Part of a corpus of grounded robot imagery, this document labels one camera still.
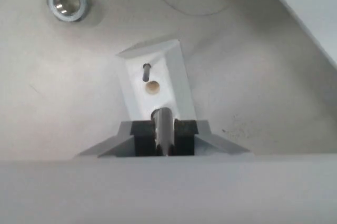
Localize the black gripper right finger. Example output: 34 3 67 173
173 118 251 157

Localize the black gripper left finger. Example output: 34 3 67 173
77 120 156 158

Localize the white peg holder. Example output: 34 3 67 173
115 38 197 121

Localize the thin metal round peg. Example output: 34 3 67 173
142 63 151 83

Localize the metal hex nut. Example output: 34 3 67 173
46 0 93 22

